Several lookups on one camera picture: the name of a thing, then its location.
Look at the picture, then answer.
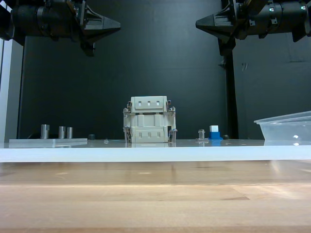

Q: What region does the grey HAN10-E connector insert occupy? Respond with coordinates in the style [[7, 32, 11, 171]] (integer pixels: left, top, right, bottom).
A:
[[122, 96, 177, 116]]

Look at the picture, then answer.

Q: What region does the grey connector base housing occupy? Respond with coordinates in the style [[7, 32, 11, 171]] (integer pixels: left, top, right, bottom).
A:
[[122, 113, 178, 148]]

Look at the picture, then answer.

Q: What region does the blue socket with white cube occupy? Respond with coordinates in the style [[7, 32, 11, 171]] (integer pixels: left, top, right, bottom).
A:
[[208, 125, 223, 141]]

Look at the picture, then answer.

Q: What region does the clear plastic tub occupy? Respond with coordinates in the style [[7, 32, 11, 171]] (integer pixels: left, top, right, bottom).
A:
[[253, 111, 311, 147]]

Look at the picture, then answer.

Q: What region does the aluminium plate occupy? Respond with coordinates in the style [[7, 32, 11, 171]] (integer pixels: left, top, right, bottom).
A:
[[9, 138, 88, 148]]

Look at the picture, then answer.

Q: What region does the white board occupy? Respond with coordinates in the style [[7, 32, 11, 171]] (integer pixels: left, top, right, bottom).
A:
[[0, 138, 311, 164]]

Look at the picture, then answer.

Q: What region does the black metal frame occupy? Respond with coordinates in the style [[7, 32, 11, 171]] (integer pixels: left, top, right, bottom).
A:
[[217, 36, 240, 140]]

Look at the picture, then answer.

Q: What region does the wide steel post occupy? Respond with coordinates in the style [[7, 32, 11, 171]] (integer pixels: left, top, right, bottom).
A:
[[40, 124, 51, 139]]

